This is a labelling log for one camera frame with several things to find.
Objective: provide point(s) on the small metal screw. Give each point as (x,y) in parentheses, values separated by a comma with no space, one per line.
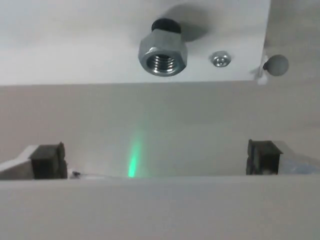
(220,59)

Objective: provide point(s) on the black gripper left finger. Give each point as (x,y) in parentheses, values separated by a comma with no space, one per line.
(48,161)

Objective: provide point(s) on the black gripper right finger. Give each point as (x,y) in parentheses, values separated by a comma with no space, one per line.
(262,157)

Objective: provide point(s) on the metal hex bolt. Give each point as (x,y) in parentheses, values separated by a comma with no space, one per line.
(162,53)

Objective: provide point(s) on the white task board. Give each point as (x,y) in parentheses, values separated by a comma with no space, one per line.
(75,37)

